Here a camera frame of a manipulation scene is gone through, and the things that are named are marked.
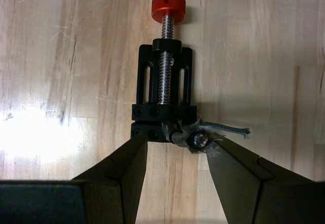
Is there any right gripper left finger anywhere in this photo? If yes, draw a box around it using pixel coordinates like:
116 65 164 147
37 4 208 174
68 132 149 224

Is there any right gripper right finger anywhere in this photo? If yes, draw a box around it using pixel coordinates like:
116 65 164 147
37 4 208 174
206 132 325 224

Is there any black USB-C connector braided cable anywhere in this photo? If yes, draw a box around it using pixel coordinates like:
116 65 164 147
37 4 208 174
175 118 251 156

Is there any black clamp with red knob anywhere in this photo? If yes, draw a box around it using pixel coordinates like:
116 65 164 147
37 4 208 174
131 0 199 143

